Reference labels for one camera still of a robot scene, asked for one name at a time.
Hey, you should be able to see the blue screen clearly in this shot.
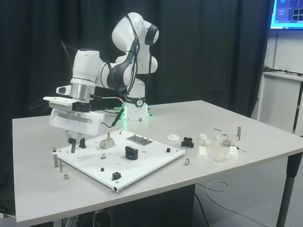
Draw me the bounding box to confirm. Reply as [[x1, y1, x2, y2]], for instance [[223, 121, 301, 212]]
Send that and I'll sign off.
[[269, 0, 303, 30]]

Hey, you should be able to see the black plug with cable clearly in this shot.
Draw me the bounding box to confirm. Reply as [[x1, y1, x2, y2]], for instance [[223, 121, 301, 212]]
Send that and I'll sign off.
[[231, 143, 247, 152]]

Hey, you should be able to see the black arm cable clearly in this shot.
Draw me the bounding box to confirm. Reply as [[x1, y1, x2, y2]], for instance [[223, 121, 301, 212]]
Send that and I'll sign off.
[[147, 51, 154, 112], [104, 13, 143, 96]]

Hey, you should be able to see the grey floor cable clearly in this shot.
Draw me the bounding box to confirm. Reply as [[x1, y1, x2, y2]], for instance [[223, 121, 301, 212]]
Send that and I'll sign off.
[[205, 181, 238, 214]]

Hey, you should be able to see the long white peg holder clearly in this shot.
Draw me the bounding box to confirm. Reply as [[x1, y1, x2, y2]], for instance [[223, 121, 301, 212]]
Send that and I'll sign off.
[[194, 145, 209, 162], [225, 145, 239, 161]]

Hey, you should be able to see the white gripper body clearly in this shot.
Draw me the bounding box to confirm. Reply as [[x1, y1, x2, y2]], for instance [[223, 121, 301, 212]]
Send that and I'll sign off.
[[49, 108, 105, 136]]

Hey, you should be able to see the white task board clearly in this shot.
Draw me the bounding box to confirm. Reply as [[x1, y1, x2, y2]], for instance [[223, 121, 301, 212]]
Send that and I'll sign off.
[[52, 129, 187, 192]]

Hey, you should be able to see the white cabinet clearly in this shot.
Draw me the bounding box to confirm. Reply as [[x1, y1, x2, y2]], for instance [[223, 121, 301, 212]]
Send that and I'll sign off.
[[256, 70, 303, 138]]

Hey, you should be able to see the flat white mounting plate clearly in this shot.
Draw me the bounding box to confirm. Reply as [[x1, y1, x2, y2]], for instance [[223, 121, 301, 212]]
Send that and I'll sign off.
[[43, 95, 78, 110]]

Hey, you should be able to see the dark table leg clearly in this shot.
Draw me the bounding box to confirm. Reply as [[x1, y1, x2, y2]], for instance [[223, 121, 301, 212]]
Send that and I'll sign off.
[[276, 154, 298, 227]]

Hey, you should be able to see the black curtain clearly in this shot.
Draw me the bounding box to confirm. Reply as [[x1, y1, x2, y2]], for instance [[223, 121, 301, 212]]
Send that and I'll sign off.
[[0, 0, 273, 210]]

